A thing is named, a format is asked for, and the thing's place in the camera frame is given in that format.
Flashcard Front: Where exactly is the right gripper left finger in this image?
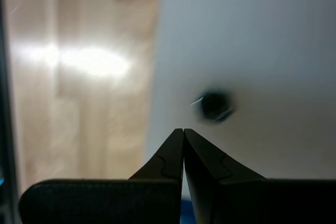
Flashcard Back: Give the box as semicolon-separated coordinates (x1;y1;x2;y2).
18;129;184;224

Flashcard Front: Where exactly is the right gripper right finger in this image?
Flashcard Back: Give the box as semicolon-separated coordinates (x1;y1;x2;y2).
184;129;336;224

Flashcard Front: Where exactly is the silver M12 hex nut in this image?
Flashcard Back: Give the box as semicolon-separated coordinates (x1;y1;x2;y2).
190;89;237;125

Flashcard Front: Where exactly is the large black threaded stud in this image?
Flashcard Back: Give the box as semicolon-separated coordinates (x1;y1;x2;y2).
201;92;232;119

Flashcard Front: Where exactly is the white board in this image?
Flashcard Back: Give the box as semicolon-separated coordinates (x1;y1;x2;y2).
143;0;336;201

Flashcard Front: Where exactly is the black table frame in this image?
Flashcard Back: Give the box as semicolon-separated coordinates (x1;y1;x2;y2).
0;0;13;224

